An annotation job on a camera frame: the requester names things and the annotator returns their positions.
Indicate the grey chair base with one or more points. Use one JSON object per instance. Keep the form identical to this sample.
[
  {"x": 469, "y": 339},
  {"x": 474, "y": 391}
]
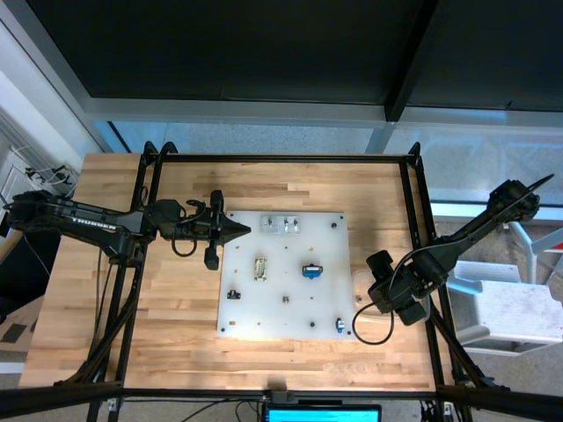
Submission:
[{"x": 525, "y": 246}]

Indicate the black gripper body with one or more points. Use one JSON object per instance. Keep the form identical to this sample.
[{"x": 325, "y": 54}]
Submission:
[
  {"x": 389, "y": 292},
  {"x": 215, "y": 228}
]

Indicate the laptop screen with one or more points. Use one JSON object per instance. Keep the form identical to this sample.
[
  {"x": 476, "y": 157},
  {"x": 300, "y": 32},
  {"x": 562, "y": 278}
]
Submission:
[{"x": 321, "y": 415}]

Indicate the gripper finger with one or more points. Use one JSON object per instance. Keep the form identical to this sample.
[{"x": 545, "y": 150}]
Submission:
[
  {"x": 233, "y": 234},
  {"x": 233, "y": 225}
]

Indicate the aluminium bar with screws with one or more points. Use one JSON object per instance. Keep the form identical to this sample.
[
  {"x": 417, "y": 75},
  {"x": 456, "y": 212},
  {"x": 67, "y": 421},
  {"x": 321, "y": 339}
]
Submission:
[{"x": 281, "y": 224}]

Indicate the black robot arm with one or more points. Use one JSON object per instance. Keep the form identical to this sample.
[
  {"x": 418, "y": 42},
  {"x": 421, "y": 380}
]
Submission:
[
  {"x": 97, "y": 224},
  {"x": 466, "y": 233}
]

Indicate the small black clamp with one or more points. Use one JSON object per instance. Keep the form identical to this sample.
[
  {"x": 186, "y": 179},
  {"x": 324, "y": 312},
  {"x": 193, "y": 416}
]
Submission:
[{"x": 234, "y": 295}]

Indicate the black aluminium frame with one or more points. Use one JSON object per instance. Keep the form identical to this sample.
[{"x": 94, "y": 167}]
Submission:
[{"x": 44, "y": 400}]

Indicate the white board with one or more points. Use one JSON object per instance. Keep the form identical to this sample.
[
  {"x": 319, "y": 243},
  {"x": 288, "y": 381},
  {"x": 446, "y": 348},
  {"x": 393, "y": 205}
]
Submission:
[{"x": 264, "y": 316}]

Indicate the white grey connector housing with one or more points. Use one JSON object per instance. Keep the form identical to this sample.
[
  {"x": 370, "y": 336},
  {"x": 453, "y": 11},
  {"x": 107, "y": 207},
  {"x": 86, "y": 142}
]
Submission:
[{"x": 261, "y": 269}]

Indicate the clear plastic tub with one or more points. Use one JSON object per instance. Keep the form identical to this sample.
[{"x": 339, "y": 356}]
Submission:
[{"x": 363, "y": 281}]

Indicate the small blue white connector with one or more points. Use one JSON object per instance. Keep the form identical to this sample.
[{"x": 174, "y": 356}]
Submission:
[{"x": 339, "y": 324}]

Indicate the white step stool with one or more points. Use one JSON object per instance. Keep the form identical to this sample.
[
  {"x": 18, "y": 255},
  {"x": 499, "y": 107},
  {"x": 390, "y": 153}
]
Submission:
[{"x": 514, "y": 307}]

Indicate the blue connector block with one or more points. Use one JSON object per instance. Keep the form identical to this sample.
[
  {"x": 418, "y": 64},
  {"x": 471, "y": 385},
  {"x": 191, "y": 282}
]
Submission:
[{"x": 313, "y": 270}]

